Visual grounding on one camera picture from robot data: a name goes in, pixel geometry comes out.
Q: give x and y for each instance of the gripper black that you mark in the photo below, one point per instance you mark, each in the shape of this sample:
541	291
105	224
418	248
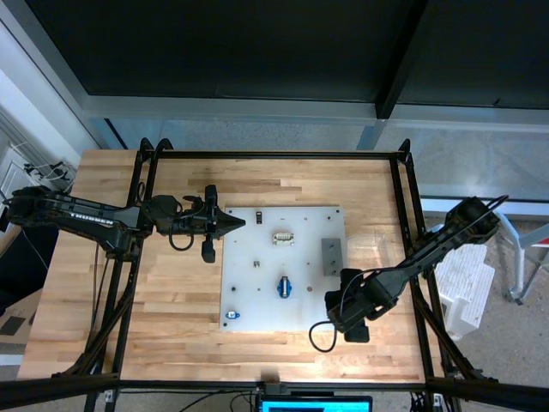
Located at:
355	309
210	223

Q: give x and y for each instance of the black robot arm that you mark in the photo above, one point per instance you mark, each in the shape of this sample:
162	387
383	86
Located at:
94	219
429	253

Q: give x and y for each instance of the small black connector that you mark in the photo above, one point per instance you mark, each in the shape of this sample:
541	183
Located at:
258	217

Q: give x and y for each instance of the grey metal bar with holes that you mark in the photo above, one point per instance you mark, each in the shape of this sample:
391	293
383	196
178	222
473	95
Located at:
332	257

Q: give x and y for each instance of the grey housing in blue clamp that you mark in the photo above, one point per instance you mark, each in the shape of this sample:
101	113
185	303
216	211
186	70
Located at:
284	287

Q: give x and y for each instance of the beige connector housing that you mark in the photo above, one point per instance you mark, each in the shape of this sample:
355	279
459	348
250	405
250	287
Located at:
284	239

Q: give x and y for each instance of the white board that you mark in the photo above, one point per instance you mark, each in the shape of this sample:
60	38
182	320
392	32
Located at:
266	309

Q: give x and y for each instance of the small blue connector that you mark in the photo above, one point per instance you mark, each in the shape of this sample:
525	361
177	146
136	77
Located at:
232	315

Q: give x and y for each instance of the laptop screen with blue edge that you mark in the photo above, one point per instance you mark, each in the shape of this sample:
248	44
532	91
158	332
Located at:
313	405

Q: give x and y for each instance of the white plastic step stool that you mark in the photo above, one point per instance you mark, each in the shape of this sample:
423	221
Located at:
463	292

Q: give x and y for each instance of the grey metal stand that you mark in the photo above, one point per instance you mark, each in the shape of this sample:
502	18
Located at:
520	274

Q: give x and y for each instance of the brown cardboard box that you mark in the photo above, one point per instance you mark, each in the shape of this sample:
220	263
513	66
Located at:
17	304

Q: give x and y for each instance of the blue clamp mount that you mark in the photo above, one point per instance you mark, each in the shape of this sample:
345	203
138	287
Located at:
291	288

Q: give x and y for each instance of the black aluminium frame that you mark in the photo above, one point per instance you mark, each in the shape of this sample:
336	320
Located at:
274	153

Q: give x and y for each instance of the small black camera box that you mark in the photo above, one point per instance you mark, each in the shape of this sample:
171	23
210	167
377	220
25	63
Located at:
271	384

